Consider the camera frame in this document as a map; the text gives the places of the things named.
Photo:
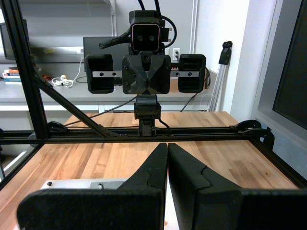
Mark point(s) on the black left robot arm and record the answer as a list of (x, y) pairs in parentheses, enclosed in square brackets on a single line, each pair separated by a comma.
[(146, 107)]

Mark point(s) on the white wall outlet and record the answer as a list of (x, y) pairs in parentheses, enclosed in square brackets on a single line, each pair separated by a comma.
[(176, 53)]

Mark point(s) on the black metal frame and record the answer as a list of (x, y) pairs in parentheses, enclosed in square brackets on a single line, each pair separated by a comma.
[(24, 72)]

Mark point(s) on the dark computer monitor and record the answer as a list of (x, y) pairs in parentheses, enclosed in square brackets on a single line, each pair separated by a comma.
[(92, 48)]

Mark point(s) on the grey desk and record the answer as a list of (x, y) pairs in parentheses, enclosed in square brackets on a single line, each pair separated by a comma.
[(72, 93)]

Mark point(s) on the aluminium tripod with black head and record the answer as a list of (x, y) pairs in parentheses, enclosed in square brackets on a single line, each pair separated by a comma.
[(223, 72)]

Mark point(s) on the stack of books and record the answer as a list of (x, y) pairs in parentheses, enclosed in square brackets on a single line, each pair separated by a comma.
[(12, 76)]

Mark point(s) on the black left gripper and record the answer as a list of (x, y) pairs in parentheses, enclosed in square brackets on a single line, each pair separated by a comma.
[(99, 83)]

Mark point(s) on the grey metal plate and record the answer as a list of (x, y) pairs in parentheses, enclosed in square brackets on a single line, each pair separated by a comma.
[(108, 185)]

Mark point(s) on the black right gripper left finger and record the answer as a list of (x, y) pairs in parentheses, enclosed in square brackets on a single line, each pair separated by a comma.
[(96, 208)]

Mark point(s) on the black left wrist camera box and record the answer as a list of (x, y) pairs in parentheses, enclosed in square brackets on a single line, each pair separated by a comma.
[(145, 37)]

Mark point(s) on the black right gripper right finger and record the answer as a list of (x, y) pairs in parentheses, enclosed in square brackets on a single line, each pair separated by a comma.
[(227, 208)]

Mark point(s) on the black board screw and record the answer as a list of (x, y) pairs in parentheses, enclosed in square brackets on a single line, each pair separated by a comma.
[(49, 183)]

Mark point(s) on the grey aluminium partition frame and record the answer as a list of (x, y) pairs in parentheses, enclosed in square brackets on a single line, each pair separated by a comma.
[(266, 83)]

